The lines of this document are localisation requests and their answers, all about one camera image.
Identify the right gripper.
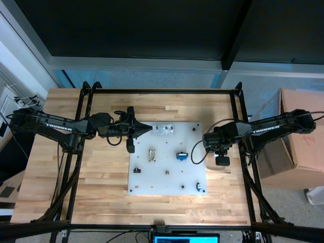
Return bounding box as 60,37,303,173
214,148,231,167

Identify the cardboard box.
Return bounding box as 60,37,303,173
255,88,324,191

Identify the blue screen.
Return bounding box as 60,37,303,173
151,233,221,243

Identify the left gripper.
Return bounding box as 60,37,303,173
126,106,154,154

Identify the white task board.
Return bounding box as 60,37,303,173
127,122,209,196

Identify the black frame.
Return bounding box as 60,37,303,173
0,80,324,243

